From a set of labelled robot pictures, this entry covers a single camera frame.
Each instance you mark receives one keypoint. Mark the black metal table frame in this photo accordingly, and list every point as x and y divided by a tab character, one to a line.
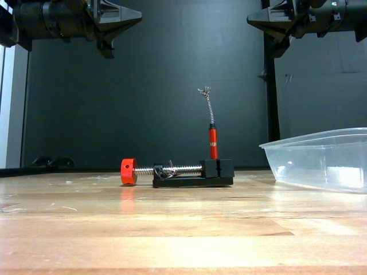
86	171

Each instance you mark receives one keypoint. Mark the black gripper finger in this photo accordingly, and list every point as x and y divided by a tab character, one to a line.
275	23
114	17

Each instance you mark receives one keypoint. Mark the small white block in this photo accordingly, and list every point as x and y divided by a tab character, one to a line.
344	176

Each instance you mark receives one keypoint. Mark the clear plastic tub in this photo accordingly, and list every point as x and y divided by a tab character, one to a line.
301	163

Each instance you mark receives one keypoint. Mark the black vertical post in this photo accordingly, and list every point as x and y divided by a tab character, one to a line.
271	100

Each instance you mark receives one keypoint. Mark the black clamp with red knob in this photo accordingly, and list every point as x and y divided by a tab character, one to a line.
218	170

